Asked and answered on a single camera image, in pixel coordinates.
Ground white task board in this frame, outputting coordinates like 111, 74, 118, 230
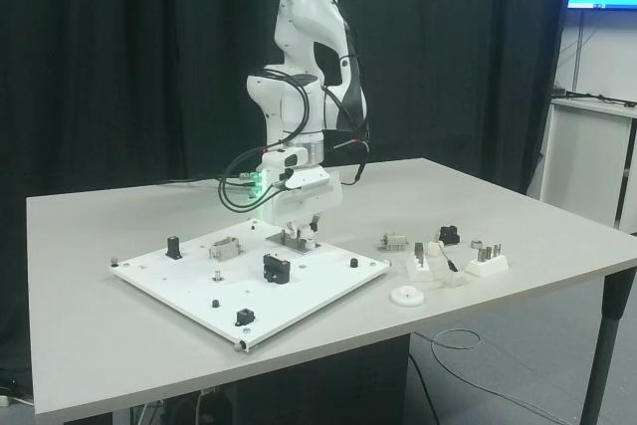
107, 218, 391, 353

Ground black looped wrist cable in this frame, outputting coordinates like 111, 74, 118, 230
217, 138, 300, 213

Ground white cabinet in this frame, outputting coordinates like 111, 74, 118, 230
539, 96, 637, 236

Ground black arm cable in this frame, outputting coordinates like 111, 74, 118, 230
263, 0, 372, 147

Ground black table leg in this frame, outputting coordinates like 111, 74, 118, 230
580, 265, 630, 425

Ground black D-SUB plug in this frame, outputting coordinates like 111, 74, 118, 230
437, 224, 461, 247

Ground grey metal connector plug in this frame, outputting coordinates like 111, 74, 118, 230
377, 232, 410, 253

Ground black curtain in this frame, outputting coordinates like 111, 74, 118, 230
0, 0, 578, 212

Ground grey floor cable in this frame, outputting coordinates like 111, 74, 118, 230
408, 327, 485, 425

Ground white single peg holder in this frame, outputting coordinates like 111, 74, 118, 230
406, 253, 435, 281

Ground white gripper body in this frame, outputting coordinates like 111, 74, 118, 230
271, 171, 344, 227

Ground white multi peg holder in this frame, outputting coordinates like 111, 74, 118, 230
465, 253, 510, 279

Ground white large gear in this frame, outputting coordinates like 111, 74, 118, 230
389, 284, 425, 308

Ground white plug holder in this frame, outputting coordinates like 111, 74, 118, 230
426, 240, 469, 290

